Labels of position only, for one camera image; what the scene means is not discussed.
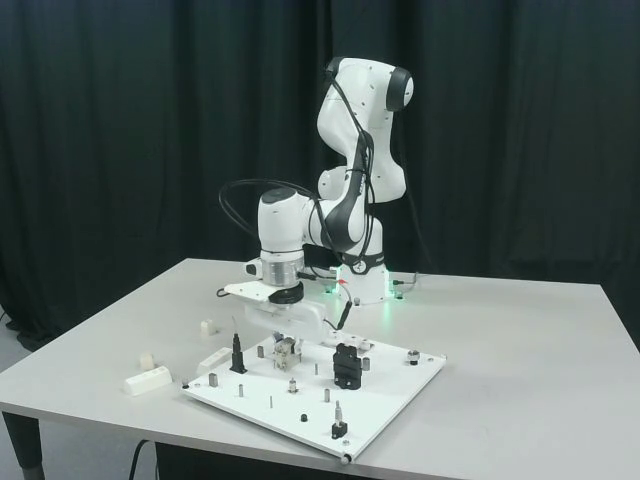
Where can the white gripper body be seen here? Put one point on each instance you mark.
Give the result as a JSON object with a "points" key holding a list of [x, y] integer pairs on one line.
{"points": [[290, 320]]}

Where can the beige metal waterproof plug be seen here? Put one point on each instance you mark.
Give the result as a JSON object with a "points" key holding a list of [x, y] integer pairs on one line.
{"points": [[286, 360]]}

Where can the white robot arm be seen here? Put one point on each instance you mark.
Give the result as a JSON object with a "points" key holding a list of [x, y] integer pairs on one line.
{"points": [[365, 230]]}

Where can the black Ethernet plug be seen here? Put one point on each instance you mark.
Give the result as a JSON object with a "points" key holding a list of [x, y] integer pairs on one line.
{"points": [[237, 350]]}

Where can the metal BNC plug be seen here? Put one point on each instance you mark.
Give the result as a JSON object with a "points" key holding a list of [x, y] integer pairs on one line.
{"points": [[291, 386]]}

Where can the black D-SUB plug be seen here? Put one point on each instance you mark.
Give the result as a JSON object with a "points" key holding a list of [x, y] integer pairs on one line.
{"points": [[347, 367]]}

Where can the white medium gear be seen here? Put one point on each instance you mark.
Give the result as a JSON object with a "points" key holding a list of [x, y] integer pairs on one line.
{"points": [[364, 344]]}

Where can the long white peg holder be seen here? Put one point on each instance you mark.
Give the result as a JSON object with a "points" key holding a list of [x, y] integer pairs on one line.
{"points": [[147, 382], [215, 360]]}

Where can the thick metal round peg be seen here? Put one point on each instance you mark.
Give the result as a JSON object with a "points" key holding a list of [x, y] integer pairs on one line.
{"points": [[366, 363]]}

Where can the large metal square peg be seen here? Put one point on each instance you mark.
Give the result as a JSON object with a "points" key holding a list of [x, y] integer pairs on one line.
{"points": [[213, 380]]}

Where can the metal USB plug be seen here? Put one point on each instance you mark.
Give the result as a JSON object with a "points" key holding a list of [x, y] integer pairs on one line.
{"points": [[339, 420]]}

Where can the white task board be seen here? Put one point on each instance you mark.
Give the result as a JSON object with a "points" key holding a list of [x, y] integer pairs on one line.
{"points": [[300, 435]]}

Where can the black box under table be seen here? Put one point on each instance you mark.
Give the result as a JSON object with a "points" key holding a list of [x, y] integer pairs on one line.
{"points": [[240, 465]]}

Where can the black curtain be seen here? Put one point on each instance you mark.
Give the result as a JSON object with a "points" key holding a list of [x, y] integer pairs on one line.
{"points": [[125, 125]]}

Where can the dark table leg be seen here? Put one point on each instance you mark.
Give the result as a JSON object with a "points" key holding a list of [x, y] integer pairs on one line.
{"points": [[22, 445]]}

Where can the flat white mount plate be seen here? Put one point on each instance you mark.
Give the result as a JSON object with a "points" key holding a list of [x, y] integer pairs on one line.
{"points": [[245, 291]]}

